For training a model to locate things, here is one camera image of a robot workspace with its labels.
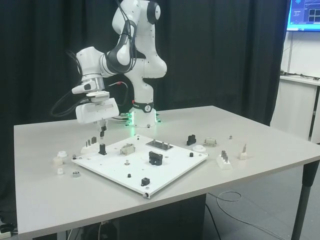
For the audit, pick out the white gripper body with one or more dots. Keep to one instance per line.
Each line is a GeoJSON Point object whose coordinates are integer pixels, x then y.
{"type": "Point", "coordinates": [87, 115]}

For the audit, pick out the black USB plug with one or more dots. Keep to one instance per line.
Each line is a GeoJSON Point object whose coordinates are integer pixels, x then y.
{"type": "Point", "coordinates": [102, 135]}

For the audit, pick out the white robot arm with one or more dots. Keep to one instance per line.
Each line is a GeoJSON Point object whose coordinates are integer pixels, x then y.
{"type": "Point", "coordinates": [147, 65]}

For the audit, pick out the large metal square peg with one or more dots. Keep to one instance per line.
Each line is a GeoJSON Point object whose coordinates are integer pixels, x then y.
{"type": "Point", "coordinates": [93, 140]}

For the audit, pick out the white square peg holder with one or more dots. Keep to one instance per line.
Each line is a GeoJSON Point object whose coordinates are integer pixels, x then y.
{"type": "Point", "coordinates": [87, 149]}

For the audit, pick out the white task board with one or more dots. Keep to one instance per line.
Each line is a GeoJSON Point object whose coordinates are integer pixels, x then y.
{"type": "Point", "coordinates": [112, 165]}

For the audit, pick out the white medium gear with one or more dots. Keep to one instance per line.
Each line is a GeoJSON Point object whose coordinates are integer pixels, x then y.
{"type": "Point", "coordinates": [62, 154]}

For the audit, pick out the metal hex bolt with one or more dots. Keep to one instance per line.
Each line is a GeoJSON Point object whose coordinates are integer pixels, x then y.
{"type": "Point", "coordinates": [76, 174]}

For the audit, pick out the cream empty plug holder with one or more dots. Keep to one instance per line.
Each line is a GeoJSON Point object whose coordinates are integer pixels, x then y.
{"type": "Point", "coordinates": [57, 161]}

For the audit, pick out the white small gear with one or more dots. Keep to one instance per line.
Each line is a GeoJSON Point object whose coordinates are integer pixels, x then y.
{"type": "Point", "coordinates": [60, 172]}

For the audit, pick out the black D-SUB plug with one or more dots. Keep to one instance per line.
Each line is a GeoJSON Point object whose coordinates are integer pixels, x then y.
{"type": "Point", "coordinates": [191, 140]}

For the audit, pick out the white large gear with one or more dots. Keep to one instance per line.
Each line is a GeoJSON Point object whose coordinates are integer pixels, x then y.
{"type": "Point", "coordinates": [200, 148]}

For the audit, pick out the beige waterproof plug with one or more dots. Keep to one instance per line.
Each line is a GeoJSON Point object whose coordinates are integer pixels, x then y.
{"type": "Point", "coordinates": [210, 141]}

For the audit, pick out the large metal round peg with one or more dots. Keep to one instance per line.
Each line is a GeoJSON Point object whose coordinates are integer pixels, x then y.
{"type": "Point", "coordinates": [222, 154]}

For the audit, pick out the white round peg holder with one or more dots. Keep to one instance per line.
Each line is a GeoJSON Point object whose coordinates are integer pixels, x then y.
{"type": "Point", "coordinates": [223, 165]}

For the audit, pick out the small white plug holder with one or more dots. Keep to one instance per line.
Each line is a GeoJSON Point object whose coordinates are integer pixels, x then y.
{"type": "Point", "coordinates": [242, 156]}

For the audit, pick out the grey Ethernet plug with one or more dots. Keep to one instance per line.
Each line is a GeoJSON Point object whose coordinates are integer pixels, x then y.
{"type": "Point", "coordinates": [244, 148]}

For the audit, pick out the black curtains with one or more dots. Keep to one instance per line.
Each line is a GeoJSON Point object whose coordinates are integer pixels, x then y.
{"type": "Point", "coordinates": [225, 50]}

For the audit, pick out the white cabinet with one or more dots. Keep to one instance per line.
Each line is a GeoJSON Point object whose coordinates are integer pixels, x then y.
{"type": "Point", "coordinates": [295, 112]}

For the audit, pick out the black table leg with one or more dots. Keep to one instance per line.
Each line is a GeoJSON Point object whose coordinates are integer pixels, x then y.
{"type": "Point", "coordinates": [303, 200]}

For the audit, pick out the blue screen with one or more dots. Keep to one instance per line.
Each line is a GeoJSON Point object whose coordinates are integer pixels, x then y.
{"type": "Point", "coordinates": [303, 15]}

